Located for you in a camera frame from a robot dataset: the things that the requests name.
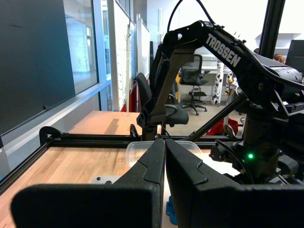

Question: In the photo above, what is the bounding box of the clear plastic container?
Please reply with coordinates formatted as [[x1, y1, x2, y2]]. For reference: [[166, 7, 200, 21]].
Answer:
[[125, 140, 203, 168]]

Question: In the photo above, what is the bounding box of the black cable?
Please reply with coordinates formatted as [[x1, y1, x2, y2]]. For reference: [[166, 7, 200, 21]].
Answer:
[[167, 0, 217, 33]]

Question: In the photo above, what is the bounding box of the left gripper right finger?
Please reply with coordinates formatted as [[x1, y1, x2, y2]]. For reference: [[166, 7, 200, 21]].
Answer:
[[165, 138, 304, 228]]

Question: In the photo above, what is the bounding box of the white task board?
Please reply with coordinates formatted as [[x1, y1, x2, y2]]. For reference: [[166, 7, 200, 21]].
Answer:
[[91, 152, 242, 185]]

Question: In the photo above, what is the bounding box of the blue socket block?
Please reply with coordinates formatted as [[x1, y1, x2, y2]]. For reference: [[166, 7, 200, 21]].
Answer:
[[165, 195, 178, 226]]

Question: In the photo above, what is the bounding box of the black frame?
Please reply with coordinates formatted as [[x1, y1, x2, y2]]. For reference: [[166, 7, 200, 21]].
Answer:
[[0, 0, 287, 197]]

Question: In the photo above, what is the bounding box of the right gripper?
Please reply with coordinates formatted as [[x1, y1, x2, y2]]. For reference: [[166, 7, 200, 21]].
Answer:
[[242, 111, 304, 185]]

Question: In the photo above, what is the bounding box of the black monitor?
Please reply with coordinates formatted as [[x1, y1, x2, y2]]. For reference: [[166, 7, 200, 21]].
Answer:
[[285, 39, 304, 73]]

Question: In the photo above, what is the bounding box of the black office chair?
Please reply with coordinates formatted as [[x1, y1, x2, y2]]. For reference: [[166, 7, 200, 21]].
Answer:
[[178, 54, 211, 116], [134, 72, 190, 127]]

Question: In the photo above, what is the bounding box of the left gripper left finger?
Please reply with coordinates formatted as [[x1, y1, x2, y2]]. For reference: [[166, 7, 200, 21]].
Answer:
[[10, 138, 166, 228]]

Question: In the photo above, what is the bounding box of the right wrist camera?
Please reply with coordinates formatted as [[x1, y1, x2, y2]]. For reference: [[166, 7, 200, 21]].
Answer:
[[209, 139, 246, 172]]

